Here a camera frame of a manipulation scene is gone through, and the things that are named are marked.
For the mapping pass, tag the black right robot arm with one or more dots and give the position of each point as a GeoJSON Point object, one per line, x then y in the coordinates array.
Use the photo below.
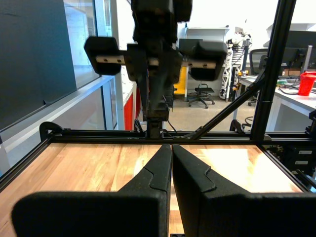
{"type": "Point", "coordinates": [155, 128]}

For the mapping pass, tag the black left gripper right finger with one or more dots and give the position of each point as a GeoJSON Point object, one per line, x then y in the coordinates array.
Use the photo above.
{"type": "Point", "coordinates": [247, 214]}

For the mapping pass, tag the black computer monitor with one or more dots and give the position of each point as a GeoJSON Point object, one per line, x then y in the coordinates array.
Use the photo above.
{"type": "Point", "coordinates": [303, 39]}

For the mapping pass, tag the black arched frame bracket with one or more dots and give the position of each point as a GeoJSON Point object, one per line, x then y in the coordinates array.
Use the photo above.
{"type": "Point", "coordinates": [48, 124]}
{"type": "Point", "coordinates": [234, 124]}

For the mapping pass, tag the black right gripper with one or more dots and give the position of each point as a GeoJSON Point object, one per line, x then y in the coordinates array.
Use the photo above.
{"type": "Point", "coordinates": [106, 49]}

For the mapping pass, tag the black box with white labels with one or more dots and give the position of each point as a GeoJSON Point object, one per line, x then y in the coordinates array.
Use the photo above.
{"type": "Point", "coordinates": [301, 158]}

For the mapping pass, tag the black office chair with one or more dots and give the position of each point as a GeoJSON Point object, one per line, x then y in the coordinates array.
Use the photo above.
{"type": "Point", "coordinates": [256, 59]}

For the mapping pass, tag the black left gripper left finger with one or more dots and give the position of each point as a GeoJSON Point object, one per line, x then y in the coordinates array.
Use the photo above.
{"type": "Point", "coordinates": [93, 214]}

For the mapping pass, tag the yellow cabinet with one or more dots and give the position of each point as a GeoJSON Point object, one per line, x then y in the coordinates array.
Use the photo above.
{"type": "Point", "coordinates": [184, 79]}

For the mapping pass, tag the red bucket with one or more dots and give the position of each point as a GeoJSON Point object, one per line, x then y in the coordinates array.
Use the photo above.
{"type": "Point", "coordinates": [307, 84]}

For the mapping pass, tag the black office stool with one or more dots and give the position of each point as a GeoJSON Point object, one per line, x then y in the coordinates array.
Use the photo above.
{"type": "Point", "coordinates": [201, 97]}

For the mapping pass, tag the white desk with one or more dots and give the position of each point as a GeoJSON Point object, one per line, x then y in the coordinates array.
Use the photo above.
{"type": "Point", "coordinates": [291, 103]}

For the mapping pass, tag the white lattice tower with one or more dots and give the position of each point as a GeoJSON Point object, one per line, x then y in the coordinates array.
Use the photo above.
{"type": "Point", "coordinates": [228, 74]}

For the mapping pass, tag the black aluminium table frame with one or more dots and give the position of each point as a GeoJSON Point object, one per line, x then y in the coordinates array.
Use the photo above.
{"type": "Point", "coordinates": [271, 74]}

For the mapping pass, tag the red panel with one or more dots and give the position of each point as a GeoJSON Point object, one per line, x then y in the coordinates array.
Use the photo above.
{"type": "Point", "coordinates": [128, 111]}

